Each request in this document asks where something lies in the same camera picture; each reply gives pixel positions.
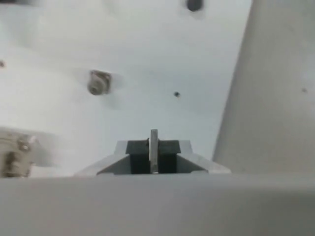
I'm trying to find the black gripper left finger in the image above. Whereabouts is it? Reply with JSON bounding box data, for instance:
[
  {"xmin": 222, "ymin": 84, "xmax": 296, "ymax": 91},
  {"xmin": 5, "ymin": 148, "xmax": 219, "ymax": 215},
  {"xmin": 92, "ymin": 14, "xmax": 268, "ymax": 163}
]
[{"xmin": 73, "ymin": 139, "xmax": 151, "ymax": 176}]

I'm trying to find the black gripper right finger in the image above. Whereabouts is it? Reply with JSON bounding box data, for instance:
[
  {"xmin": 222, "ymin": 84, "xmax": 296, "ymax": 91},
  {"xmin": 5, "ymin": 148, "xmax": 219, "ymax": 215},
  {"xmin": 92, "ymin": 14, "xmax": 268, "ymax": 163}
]
[{"xmin": 157, "ymin": 139, "xmax": 232, "ymax": 176}]

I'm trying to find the thin metal square peg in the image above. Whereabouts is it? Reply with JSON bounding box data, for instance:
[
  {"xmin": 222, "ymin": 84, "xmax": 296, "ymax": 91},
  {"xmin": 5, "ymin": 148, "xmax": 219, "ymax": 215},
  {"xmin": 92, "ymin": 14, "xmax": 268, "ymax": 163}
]
[{"xmin": 149, "ymin": 128, "xmax": 159, "ymax": 174}]

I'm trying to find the metal BNC plug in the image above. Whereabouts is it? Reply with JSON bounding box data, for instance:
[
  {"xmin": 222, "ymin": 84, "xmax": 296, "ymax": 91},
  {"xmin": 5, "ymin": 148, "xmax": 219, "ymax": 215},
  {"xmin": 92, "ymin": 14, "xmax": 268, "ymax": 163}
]
[{"xmin": 87, "ymin": 73, "xmax": 105, "ymax": 96}]

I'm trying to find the white task board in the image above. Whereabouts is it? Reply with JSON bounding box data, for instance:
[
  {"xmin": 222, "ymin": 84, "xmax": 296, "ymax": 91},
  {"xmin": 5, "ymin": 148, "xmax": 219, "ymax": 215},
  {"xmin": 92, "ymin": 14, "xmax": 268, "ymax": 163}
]
[{"xmin": 0, "ymin": 0, "xmax": 252, "ymax": 178}]

